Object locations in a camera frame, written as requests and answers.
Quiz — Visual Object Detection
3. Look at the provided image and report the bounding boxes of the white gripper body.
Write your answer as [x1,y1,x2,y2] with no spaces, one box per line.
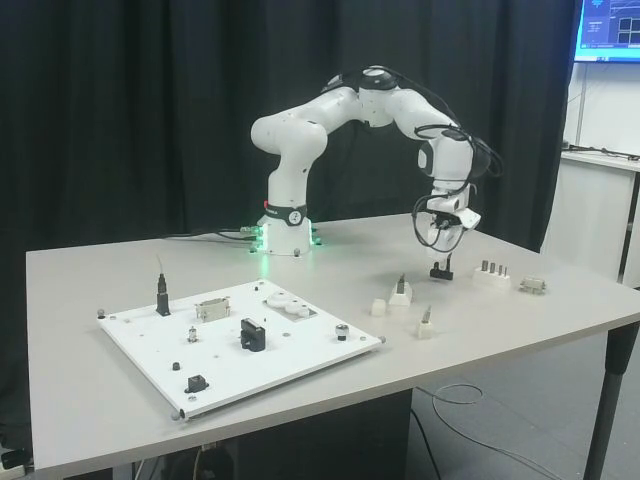
[430,224,463,257]

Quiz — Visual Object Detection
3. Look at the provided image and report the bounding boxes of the black table leg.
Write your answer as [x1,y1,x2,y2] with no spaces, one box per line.
[583,324,640,480]

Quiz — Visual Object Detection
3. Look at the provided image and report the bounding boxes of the black cables at arm foot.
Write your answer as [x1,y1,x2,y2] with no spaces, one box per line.
[162,227,264,246]

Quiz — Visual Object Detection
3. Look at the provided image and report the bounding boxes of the black curtain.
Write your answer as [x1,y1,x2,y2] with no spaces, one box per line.
[0,0,586,451]

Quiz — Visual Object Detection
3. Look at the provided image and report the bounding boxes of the grey floor cable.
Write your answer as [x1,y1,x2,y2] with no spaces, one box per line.
[430,382,640,480]

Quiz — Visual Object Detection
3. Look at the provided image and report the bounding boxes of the white peg holder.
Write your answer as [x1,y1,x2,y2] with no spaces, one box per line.
[471,266,511,289]

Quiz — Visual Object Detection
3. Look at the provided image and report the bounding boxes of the white wedge plug holder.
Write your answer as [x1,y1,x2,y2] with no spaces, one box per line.
[388,282,415,307]

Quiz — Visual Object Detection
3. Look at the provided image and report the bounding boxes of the black block plug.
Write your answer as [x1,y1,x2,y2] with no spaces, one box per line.
[239,317,268,352]

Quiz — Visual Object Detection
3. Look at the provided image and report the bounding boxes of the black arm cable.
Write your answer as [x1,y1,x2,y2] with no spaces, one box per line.
[319,64,504,201]

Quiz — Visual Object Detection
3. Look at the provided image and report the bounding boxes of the blue screen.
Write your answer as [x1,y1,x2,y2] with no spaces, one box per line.
[572,0,640,65]

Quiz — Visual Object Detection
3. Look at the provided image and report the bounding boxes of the white task board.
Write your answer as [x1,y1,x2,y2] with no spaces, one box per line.
[95,278,387,422]

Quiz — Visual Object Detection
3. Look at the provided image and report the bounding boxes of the black plug with thin cable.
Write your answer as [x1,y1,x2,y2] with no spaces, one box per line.
[154,253,173,318]

